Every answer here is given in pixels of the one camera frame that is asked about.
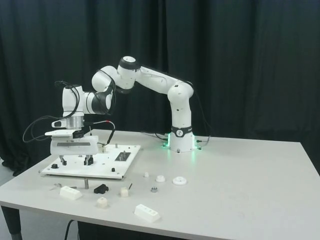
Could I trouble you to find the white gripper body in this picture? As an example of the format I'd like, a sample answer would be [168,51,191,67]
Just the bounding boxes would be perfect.
[49,136,99,157]

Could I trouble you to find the white task board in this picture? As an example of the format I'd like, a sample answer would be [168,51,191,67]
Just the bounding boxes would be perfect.
[39,143,142,181]

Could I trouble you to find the black D-SUB plug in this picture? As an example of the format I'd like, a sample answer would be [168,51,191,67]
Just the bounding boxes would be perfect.
[93,183,110,195]

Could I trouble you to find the white long holder block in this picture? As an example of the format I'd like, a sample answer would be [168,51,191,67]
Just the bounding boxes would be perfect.
[134,203,162,222]
[59,185,83,201]

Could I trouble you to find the thin black rod red tag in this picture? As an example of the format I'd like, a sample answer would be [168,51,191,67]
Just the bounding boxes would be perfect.
[83,119,116,146]

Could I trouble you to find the dark grey table leg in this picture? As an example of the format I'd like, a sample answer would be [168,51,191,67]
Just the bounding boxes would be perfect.
[0,205,21,240]

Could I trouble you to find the white large gear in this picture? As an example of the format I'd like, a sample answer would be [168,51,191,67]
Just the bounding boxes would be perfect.
[172,176,188,187]

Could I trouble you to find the black curtains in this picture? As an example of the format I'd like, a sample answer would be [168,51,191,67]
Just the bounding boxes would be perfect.
[0,0,320,176]

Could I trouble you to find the black looping cable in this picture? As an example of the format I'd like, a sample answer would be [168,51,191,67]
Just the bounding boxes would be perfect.
[22,115,66,141]

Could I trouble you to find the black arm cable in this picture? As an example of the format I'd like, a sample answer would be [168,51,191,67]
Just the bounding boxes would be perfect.
[54,80,117,116]

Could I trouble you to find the black base cable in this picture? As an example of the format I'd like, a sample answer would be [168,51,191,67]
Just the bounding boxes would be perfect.
[143,131,171,141]

